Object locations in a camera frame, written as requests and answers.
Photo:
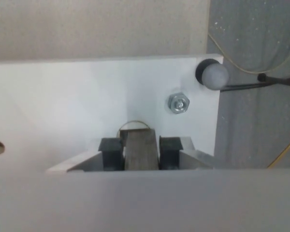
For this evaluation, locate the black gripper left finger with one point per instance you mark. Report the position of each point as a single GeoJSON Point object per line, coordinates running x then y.
{"type": "Point", "coordinates": [111, 154]}

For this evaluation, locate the white task board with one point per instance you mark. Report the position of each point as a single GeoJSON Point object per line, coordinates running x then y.
{"type": "Point", "coordinates": [75, 101]}

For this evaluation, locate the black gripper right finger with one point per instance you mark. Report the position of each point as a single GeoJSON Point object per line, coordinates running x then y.
{"type": "Point", "coordinates": [170, 154]}

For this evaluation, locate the metal hex nut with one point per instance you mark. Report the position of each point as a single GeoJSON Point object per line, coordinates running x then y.
{"type": "Point", "coordinates": [179, 103]}

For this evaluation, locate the grey marker ball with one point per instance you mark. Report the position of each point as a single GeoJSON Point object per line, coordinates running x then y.
{"type": "Point", "coordinates": [215, 77]}

